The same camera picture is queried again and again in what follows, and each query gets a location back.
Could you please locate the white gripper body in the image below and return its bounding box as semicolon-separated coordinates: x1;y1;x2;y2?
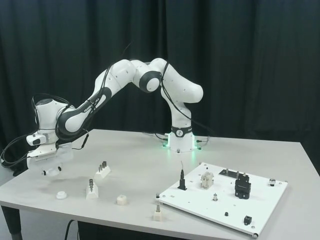
26;146;74;172

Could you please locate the white holder with round pegs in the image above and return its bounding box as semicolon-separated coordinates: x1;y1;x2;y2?
85;184;100;200

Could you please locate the white holder with square pegs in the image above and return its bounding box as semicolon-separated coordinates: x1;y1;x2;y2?
94;167;112;180

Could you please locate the dark table leg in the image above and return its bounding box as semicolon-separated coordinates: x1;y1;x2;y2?
1;206;21;240

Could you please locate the wide cream holder block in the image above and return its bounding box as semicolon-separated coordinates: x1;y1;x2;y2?
116;194;129;206

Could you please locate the black curtain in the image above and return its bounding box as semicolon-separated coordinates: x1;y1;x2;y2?
0;0;320;177

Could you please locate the beige metal connector block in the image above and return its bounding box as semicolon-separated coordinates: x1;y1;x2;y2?
201;172;214;189

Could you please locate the white task board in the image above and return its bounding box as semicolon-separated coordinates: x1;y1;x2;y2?
154;161;288;238

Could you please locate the black D-SUB plug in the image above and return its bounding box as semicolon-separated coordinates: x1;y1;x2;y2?
234;173;252;201

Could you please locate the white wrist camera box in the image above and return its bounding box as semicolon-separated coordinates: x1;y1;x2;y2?
25;133;47;147

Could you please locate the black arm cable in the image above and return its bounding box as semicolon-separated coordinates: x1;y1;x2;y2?
0;42;198;173

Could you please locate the black base cable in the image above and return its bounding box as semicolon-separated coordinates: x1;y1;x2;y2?
143;131;171;141

